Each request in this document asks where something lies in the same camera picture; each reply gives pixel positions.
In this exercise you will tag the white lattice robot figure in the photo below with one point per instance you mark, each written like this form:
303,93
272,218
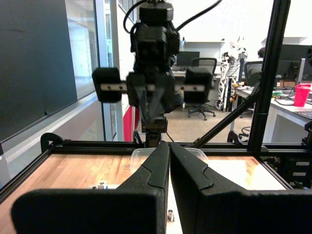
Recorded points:
236,44

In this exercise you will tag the small blue white connector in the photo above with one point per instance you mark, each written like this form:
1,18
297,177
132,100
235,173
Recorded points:
101,185

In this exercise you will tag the person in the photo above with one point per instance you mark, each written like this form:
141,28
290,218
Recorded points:
262,52

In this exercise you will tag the small silver clamp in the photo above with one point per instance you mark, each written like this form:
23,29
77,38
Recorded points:
171,215

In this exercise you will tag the black box with white labels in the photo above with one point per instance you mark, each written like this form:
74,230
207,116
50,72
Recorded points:
280,170

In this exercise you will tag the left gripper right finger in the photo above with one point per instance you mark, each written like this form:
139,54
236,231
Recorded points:
243,212

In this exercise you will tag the white shelf desk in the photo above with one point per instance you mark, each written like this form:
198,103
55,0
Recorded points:
209,46

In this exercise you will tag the black keyboard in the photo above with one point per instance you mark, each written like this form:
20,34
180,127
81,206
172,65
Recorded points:
304,115

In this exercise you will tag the red plastic bucket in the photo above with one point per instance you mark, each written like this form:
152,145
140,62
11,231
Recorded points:
302,96

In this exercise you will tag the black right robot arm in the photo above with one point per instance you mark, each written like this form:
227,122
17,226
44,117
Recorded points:
154,126

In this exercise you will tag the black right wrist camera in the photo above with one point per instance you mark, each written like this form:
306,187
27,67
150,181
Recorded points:
151,52

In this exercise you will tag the small black monitor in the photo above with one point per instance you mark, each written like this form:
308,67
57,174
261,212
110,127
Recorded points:
190,58

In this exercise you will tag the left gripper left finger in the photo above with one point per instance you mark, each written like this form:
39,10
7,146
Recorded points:
97,212

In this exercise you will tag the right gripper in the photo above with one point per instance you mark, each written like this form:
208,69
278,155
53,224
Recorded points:
107,95

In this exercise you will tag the black aluminium frame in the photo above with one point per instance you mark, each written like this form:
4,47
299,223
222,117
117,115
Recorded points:
270,73

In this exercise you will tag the black mesh office chair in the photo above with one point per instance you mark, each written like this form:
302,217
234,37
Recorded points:
204,63

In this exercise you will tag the wide black monitor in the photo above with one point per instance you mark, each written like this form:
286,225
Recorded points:
292,56

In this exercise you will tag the red panel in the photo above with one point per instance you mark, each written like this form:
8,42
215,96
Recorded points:
129,124

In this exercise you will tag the clear plastic tub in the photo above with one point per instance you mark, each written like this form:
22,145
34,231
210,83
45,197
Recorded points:
137,156

